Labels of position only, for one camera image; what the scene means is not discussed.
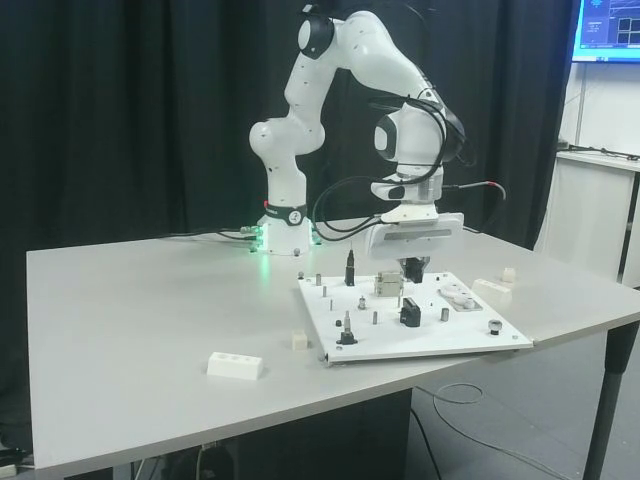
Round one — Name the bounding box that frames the white holder with three holes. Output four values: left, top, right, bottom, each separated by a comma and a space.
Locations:
206, 351, 264, 384

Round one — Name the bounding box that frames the black cable behind base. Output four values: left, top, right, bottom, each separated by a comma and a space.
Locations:
167, 227, 264, 242

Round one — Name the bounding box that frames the grey cable on floor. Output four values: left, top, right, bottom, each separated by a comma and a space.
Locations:
410, 382, 601, 480

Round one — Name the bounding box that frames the black looping robot cable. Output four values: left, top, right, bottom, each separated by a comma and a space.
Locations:
311, 176, 402, 242

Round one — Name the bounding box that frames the black plug with metal tip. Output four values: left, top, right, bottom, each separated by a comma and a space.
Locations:
338, 309, 358, 347

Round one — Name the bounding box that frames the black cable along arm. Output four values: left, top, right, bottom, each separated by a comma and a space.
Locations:
413, 87, 477, 167

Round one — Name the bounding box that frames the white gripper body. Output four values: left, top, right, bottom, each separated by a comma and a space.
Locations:
364, 211, 466, 262

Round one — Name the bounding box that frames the white task board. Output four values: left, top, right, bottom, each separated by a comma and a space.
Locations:
296, 271, 536, 366

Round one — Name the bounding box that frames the black curtain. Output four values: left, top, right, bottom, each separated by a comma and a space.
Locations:
0, 0, 581, 451

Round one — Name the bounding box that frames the black box under table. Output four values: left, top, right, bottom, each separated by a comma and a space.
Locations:
132, 387, 414, 480

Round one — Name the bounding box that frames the white cabinet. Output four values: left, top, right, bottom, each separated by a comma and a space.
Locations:
535, 148, 640, 290

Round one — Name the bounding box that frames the grey table leg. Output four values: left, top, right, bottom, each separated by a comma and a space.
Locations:
596, 319, 630, 480

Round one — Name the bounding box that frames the blue screen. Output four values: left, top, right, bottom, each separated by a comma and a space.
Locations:
570, 0, 640, 65

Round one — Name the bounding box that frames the long white holder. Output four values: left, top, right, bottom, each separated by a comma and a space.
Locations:
471, 277, 514, 305

